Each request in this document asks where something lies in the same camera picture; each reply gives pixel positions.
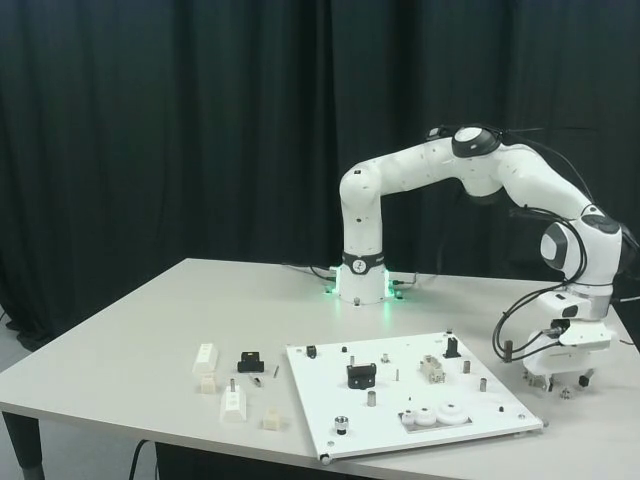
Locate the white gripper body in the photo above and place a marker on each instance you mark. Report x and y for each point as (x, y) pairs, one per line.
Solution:
(555, 361)

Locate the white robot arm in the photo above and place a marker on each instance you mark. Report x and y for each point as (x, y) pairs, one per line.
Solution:
(360, 220)

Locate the large metal round peg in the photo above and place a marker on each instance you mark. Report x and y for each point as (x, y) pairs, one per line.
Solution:
(372, 399)

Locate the white holder with peg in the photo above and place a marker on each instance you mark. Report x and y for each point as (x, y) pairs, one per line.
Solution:
(233, 406)

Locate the metal square peg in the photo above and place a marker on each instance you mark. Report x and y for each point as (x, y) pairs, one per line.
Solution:
(231, 385)

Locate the small metal part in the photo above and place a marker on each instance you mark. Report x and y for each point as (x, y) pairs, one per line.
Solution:
(565, 394)

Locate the white large gear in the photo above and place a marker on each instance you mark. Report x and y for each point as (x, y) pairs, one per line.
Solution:
(452, 413)

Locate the black upright plug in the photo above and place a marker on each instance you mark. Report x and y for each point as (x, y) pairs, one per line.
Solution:
(451, 347)

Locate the beige waterproof plug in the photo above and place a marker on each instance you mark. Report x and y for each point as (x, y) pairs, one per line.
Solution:
(430, 371)

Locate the white medium gear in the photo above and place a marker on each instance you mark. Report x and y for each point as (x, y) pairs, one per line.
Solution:
(425, 415)

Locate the white small gear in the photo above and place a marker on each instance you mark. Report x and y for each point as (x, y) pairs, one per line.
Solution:
(409, 418)

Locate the white task board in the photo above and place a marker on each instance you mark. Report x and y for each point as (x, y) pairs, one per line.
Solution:
(380, 430)

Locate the black D-SUB plug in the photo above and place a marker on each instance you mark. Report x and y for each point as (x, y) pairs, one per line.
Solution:
(360, 376)

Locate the metal bolt with nut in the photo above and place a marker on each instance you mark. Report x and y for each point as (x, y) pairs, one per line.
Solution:
(340, 425)

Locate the small black plug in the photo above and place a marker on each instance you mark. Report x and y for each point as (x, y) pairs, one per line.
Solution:
(311, 351)

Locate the small white holder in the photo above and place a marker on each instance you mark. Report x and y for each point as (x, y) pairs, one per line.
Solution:
(207, 384)
(274, 419)

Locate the small clear Ethernet plug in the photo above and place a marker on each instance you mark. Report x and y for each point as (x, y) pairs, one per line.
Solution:
(256, 381)

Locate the black connector block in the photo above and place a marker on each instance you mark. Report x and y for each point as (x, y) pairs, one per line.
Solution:
(250, 362)

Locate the long white holder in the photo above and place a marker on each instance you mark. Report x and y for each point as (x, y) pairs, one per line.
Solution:
(206, 357)

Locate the black curtain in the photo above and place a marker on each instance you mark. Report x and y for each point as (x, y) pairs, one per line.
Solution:
(150, 125)

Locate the black table leg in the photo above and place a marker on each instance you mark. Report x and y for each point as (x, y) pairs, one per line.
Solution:
(22, 445)

